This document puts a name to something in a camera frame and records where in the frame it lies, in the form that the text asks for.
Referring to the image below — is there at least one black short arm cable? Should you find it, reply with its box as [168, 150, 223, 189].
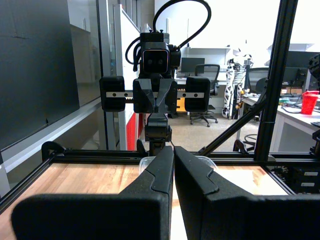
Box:
[124, 37, 141, 73]

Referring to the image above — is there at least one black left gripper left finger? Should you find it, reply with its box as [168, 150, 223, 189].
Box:
[10, 145, 175, 240]

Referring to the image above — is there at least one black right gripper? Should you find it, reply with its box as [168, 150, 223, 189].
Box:
[99, 72, 212, 114]

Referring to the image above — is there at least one clear plastic tub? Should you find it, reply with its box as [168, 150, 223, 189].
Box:
[138, 154, 219, 176]

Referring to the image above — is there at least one black aluminium frame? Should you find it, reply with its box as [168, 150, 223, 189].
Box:
[0, 0, 320, 213]

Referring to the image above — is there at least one red plastic cup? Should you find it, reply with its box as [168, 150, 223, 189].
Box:
[301, 90, 320, 115]

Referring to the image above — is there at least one black looping camera cable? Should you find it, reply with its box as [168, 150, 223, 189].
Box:
[152, 0, 212, 48]

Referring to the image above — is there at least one grey aluminium partition frame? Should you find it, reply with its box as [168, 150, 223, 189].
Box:
[0, 0, 121, 176]

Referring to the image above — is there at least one white desk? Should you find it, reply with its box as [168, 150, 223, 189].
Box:
[241, 94, 320, 153]

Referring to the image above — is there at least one red white cabinet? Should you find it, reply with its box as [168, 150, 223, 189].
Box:
[125, 111, 144, 151]

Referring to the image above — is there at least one white lattice structure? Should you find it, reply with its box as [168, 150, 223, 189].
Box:
[223, 46, 254, 120]

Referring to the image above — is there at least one yellow case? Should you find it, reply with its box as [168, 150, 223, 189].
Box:
[176, 97, 187, 112]

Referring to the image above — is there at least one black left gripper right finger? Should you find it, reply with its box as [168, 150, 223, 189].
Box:
[174, 145, 320, 240]

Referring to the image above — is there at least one black office chair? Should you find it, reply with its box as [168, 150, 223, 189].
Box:
[246, 67, 270, 121]
[189, 64, 221, 128]

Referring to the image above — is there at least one black computer monitor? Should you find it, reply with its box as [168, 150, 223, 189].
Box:
[284, 51, 320, 85]
[180, 57, 206, 74]

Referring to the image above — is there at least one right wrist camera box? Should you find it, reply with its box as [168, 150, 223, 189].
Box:
[141, 42, 172, 75]

